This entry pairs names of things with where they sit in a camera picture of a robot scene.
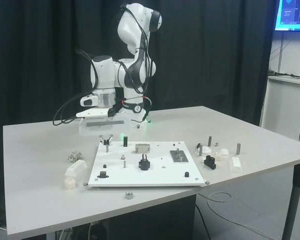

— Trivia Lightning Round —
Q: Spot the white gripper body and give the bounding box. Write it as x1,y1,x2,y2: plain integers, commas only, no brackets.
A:
78,111,136,137

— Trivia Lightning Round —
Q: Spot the black round plug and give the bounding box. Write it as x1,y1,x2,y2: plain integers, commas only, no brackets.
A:
138,154,151,172

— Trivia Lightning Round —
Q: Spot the long white holder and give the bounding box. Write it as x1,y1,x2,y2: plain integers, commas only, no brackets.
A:
64,159,89,179

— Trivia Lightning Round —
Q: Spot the white task board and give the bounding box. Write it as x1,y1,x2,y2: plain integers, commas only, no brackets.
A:
82,139,210,189

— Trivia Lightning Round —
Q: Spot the small white holder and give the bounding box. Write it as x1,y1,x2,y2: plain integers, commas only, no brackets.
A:
63,176,78,190

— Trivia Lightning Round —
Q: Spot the black curtain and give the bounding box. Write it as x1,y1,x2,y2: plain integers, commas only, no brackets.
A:
0,0,276,161

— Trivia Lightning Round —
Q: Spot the white block holder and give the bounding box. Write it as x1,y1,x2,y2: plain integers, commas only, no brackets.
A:
230,156,244,174

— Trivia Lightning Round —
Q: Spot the white cabinet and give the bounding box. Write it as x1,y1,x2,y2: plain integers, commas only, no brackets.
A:
259,74,300,145

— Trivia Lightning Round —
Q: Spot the black table leg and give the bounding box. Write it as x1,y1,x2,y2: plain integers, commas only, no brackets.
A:
289,159,300,240

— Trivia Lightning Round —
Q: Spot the blue screen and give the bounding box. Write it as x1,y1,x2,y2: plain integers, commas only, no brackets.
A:
274,0,300,33

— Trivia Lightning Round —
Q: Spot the black looped cable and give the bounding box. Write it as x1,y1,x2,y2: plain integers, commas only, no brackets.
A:
52,48,101,126

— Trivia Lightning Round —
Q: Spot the black cable bundle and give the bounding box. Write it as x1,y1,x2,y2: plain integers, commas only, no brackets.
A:
119,3,156,115

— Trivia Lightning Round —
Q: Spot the black floor cable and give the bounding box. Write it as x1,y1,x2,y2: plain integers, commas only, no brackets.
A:
194,202,209,240

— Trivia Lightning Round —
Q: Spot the grey floor cable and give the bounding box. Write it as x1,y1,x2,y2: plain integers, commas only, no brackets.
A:
205,191,244,219

